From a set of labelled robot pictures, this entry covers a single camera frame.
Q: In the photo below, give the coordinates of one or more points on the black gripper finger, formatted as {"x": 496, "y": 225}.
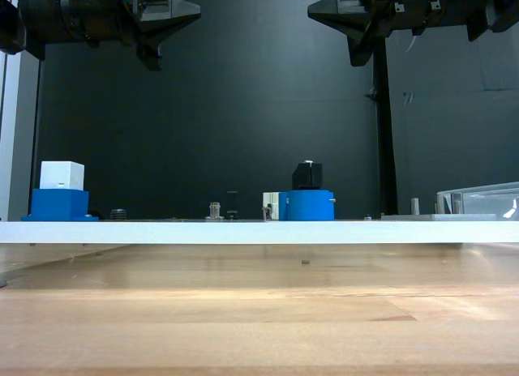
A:
{"x": 162, "y": 27}
{"x": 182, "y": 9}
{"x": 348, "y": 25}
{"x": 344, "y": 3}

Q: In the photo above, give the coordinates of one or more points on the black plug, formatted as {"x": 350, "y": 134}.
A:
{"x": 306, "y": 175}

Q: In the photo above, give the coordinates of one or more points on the white square block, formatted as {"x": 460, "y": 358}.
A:
{"x": 61, "y": 175}

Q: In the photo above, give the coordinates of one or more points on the small black socket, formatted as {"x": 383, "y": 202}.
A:
{"x": 232, "y": 199}

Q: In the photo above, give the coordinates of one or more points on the beige connector housing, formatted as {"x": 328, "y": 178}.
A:
{"x": 272, "y": 199}

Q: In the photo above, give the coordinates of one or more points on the black ribbed knob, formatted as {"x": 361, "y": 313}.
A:
{"x": 118, "y": 214}

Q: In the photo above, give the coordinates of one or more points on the small metal connector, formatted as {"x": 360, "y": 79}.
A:
{"x": 215, "y": 212}

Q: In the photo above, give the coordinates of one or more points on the thin steel bar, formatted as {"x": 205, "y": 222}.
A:
{"x": 414, "y": 206}

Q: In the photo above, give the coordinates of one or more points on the clear plastic tub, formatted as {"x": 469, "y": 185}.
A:
{"x": 486, "y": 197}

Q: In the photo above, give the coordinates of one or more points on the grey bar holder block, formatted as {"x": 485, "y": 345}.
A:
{"x": 438, "y": 217}

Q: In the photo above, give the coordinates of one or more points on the white task board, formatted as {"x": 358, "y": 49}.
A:
{"x": 243, "y": 232}

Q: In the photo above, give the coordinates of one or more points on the black metal frame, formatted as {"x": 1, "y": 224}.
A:
{"x": 385, "y": 149}

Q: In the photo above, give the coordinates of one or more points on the blue round mount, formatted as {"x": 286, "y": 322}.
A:
{"x": 308, "y": 206}

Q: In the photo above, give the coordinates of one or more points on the blue square mount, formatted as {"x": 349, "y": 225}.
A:
{"x": 57, "y": 206}

